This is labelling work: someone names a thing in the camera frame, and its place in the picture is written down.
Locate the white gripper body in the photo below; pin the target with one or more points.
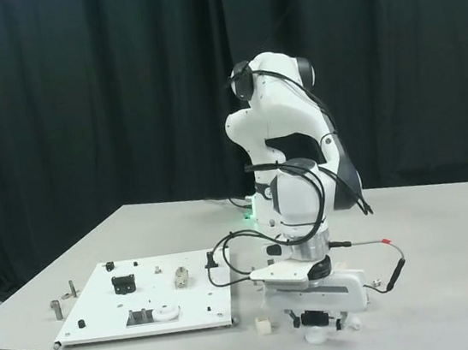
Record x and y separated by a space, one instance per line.
345 300

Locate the white large gear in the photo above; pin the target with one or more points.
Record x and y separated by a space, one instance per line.
166 314

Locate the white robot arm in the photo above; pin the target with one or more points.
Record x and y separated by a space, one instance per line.
281 104

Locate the white small gear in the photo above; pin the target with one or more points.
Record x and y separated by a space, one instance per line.
354 322

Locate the white medium gear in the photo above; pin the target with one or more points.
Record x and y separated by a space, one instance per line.
316 337

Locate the small white holder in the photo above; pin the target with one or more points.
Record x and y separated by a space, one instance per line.
262 325

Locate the small metal part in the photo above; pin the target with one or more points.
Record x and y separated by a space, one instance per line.
376 282

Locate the flat white mounting plate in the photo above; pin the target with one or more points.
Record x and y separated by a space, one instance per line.
279 276

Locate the black USB plug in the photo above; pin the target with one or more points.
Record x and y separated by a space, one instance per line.
211 261

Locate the black D-SUB plug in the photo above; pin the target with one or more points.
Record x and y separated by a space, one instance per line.
123 283

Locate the metal square peg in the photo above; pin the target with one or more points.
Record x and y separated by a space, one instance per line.
71 288

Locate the metal round peg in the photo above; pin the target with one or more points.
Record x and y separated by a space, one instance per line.
56 310

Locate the black curtain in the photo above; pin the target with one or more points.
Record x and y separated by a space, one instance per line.
77 96

